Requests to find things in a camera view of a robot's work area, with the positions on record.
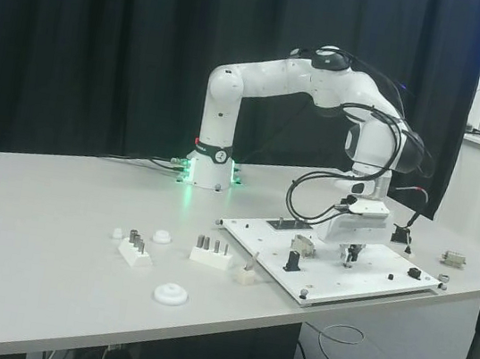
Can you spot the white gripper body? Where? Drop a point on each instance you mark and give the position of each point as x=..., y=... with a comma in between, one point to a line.
x=349, y=231

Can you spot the metal BNC plug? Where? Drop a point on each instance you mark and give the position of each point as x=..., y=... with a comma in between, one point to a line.
x=350, y=261

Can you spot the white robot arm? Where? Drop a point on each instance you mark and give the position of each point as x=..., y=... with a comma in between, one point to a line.
x=220, y=113

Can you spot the white task board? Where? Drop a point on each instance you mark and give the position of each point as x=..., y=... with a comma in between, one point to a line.
x=364, y=284

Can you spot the black D-SUB plug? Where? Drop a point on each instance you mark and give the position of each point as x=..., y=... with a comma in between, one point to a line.
x=400, y=235

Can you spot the small white plug holder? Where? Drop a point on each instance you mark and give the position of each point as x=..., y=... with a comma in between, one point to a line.
x=244, y=278
x=409, y=255

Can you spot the metal hex bolt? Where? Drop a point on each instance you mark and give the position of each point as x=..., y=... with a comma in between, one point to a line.
x=445, y=279

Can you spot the beige waterproof plug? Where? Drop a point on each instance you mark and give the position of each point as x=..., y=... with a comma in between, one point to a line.
x=449, y=257

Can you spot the metal USB plug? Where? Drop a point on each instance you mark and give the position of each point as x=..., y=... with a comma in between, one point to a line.
x=252, y=262

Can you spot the small metal square peg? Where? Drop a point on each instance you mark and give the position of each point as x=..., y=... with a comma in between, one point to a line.
x=216, y=247

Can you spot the white square peg holder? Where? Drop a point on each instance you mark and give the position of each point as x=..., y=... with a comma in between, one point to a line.
x=210, y=260

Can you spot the medium metal square peg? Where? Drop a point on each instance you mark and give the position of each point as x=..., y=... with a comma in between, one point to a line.
x=207, y=244

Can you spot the large metal square peg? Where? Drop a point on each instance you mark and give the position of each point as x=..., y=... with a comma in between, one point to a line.
x=201, y=242

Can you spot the white medium gear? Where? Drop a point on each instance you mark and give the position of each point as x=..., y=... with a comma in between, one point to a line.
x=161, y=237

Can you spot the white large gear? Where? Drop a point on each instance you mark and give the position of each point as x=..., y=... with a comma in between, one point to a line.
x=161, y=298

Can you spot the thin metal round peg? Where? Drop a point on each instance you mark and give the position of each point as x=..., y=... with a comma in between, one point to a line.
x=142, y=250

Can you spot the small metal round peg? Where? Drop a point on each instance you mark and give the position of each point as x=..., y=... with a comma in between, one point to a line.
x=139, y=246

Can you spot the white round peg holder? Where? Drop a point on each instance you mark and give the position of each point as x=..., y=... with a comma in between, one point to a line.
x=137, y=261

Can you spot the medium metal round peg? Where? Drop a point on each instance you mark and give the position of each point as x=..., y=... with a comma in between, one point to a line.
x=137, y=242

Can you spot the large metal round peg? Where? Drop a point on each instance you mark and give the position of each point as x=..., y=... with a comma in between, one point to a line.
x=133, y=236

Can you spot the white small gear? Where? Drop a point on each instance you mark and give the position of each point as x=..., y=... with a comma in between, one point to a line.
x=116, y=234

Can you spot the black curtain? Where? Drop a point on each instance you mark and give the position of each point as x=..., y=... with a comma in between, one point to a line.
x=108, y=33

